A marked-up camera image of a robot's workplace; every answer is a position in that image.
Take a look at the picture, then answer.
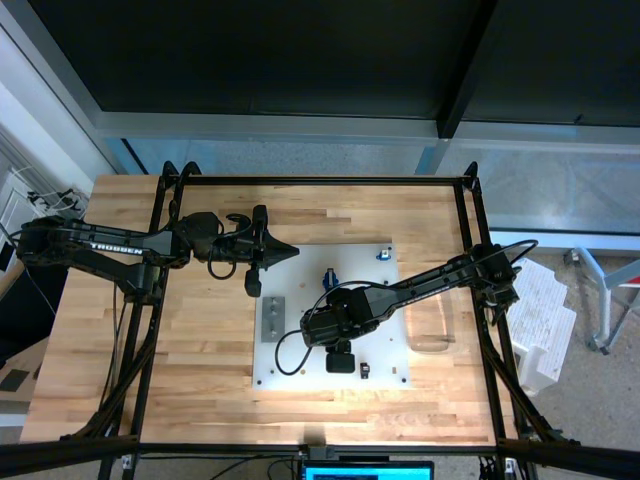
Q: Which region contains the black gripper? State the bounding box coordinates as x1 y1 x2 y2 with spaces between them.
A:
214 204 300 297
301 304 361 374

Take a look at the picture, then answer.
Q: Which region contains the white plastic board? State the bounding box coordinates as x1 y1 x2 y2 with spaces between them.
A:
252 243 414 390

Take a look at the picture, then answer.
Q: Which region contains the grey metal block with pegs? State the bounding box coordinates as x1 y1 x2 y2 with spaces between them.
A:
259 295 288 344

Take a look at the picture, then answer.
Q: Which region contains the clear plastic tub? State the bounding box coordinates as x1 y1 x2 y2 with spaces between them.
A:
403 284 459 355

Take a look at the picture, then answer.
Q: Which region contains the screen with blue edge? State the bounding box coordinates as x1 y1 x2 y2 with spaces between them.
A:
298 460 435 480

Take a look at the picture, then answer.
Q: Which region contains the white styrofoam block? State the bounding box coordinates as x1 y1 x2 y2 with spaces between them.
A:
504 259 571 399

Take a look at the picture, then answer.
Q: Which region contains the grey metal cart leg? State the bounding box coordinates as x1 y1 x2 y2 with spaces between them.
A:
564 247 640 356

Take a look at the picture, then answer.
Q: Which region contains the brown cardboard box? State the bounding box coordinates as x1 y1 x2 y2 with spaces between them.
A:
0 335 51 401

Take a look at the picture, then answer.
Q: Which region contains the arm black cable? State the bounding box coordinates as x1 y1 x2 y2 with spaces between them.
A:
274 327 321 377
206 243 240 281

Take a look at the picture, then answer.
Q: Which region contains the black table frame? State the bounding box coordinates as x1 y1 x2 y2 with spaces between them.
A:
0 159 640 480

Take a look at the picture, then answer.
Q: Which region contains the black table-level camera box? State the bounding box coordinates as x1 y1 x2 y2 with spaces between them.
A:
299 435 337 461

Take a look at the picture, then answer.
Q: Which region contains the black cable bundle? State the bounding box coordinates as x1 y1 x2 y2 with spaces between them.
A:
27 187 89 211

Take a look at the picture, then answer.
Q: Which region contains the black upright post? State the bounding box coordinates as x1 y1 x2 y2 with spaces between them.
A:
437 0 501 140

